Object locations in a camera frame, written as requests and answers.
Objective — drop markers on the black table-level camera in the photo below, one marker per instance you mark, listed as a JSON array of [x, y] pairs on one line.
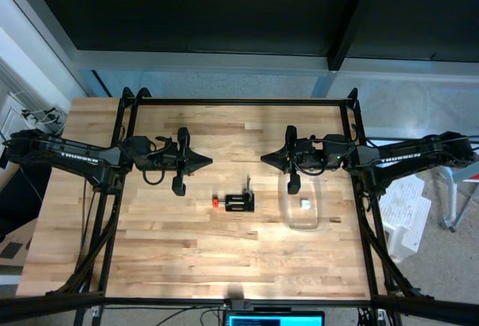
[[236, 300]]

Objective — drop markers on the laptop with blue screen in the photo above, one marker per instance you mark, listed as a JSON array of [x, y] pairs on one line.
[[273, 320]]

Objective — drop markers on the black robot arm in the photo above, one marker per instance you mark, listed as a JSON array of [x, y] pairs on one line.
[[75, 154], [396, 159]]

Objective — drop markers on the grey metal stand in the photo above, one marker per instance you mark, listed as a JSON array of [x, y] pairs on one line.
[[448, 195]]

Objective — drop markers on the brown cardboard box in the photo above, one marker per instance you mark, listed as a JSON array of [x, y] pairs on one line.
[[26, 232]]

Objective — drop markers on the clear plastic tub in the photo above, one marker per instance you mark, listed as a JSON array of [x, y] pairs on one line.
[[295, 217]]

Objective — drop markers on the black aluminium table frame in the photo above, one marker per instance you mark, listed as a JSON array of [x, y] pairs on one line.
[[239, 102]]

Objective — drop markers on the black upright post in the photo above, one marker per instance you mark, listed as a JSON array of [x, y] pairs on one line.
[[348, 23]]

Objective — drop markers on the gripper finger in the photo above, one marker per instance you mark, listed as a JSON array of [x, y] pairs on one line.
[[278, 164], [196, 165], [196, 156], [278, 154]]

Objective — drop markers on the white stepped foam block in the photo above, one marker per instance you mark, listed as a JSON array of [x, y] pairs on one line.
[[406, 221]]

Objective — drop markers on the small white block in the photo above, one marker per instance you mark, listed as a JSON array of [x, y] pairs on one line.
[[306, 204]]

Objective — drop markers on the black vise with orange knob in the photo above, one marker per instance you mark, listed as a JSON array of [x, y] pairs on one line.
[[241, 204]]

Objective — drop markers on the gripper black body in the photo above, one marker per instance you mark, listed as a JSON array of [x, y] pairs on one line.
[[181, 161], [293, 159]]

